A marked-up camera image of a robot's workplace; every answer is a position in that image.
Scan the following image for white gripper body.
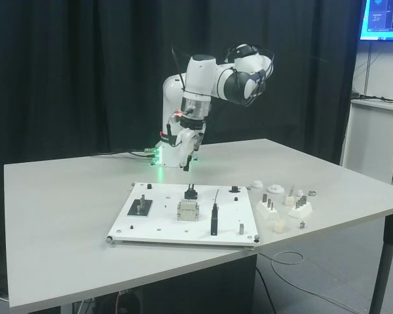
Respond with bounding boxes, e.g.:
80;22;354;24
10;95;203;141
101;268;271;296
178;128;202;158

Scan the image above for thin black rod red tag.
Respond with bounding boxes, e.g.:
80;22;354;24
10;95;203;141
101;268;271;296
159;121;178;147

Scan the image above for grey waterproof plug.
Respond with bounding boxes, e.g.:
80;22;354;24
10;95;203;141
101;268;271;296
176;200;199;222

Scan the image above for white task board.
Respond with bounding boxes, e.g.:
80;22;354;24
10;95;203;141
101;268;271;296
105;182;261;251

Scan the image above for white long peg holder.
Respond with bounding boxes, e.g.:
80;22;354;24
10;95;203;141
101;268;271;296
255;193;280;220

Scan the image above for white small peg holder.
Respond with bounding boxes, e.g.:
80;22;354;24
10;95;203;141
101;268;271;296
282;185;297;207

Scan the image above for white wide peg holder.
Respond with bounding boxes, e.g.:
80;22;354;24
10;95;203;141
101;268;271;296
287;195;314;220

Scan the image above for black curtains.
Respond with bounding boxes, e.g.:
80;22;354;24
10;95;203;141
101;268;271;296
0;0;364;297

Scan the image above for white cabinet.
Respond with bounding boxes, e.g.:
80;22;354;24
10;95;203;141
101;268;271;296
341;97;393;190

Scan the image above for black table leg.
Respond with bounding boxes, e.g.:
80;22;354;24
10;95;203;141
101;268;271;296
374;211;393;314

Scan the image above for blue screen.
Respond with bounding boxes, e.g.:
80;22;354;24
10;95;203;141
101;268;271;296
360;0;393;42

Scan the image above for silver sensor ring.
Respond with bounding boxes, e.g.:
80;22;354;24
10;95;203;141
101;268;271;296
180;96;212;120

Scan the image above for black base cables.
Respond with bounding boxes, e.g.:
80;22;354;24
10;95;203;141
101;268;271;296
94;147;160;159

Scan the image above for black USB plug with cable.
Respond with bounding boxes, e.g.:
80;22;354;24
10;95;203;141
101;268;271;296
210;188;221;237

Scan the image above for grey floor cable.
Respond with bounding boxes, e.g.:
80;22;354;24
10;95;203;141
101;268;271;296
269;250;383;314

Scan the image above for black cable on cabinet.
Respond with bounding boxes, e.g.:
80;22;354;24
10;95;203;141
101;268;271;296
350;92;393;106

